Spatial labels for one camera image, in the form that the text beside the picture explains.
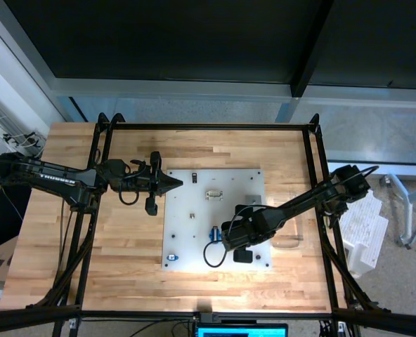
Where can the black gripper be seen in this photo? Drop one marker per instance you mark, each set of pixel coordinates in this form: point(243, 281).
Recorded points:
point(141, 182)
point(241, 233)

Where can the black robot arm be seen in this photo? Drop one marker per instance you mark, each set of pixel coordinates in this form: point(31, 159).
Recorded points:
point(306, 201)
point(53, 177)

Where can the small black plug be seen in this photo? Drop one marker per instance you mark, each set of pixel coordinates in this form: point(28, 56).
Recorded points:
point(194, 177)

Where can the black round knob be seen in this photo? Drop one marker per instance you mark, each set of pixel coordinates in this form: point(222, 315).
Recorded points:
point(258, 257)

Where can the blue round holder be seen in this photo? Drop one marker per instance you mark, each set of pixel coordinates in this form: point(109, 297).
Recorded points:
point(210, 234)

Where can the grey metal plate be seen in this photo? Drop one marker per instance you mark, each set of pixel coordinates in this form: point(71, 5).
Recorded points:
point(249, 197)

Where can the white connector housing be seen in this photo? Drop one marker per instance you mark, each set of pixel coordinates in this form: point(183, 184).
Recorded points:
point(214, 195)

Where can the clear plastic tub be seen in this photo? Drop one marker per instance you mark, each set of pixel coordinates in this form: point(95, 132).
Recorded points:
point(289, 242)

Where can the white board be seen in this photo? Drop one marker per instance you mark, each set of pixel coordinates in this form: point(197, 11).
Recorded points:
point(194, 252)

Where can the blue square base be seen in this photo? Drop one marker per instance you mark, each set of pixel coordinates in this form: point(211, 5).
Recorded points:
point(167, 259)

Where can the blue laptop screen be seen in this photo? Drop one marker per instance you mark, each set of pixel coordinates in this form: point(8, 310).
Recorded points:
point(239, 331)

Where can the white step stool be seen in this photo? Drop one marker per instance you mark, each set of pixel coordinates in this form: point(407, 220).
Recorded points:
point(364, 228)

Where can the grey metal chair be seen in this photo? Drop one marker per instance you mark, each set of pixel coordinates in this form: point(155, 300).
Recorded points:
point(398, 200)

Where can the cardboard box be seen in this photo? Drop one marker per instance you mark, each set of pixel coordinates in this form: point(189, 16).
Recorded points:
point(7, 252)

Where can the black aluminium frame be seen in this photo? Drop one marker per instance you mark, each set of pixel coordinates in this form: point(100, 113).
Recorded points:
point(141, 314)

